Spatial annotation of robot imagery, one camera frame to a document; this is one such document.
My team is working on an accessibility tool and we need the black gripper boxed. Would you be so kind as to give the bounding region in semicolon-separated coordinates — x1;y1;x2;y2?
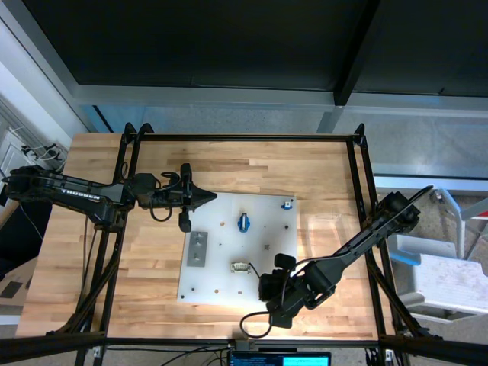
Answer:
258;253;310;329
154;162;218;233

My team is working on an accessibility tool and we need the white board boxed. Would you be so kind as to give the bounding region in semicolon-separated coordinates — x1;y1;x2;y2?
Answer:
177;191;300;310

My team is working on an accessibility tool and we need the grey metal plate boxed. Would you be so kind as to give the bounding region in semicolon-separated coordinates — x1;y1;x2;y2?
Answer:
185;230;209;268

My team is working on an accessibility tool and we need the screen with blue edge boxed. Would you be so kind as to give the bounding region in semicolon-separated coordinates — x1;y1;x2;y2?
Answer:
227;350;332;366

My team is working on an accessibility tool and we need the white step stool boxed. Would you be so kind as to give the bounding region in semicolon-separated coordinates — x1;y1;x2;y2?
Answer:
388;186;488;325

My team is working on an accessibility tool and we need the brown cardboard box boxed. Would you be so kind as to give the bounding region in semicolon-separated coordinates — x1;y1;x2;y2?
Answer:
0;255;39;307

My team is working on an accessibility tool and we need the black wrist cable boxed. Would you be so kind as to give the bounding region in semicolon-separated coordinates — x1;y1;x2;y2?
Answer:
149;197;173;223
239;310;276;340

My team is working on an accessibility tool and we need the small grey camera mount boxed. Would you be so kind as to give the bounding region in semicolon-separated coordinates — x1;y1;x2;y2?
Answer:
233;330;251;351

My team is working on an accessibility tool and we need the black metal frame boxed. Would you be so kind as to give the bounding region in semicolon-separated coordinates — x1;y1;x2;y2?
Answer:
0;121;488;366

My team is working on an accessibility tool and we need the white cables bundle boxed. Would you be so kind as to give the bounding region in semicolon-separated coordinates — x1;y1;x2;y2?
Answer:
19;143;69;169

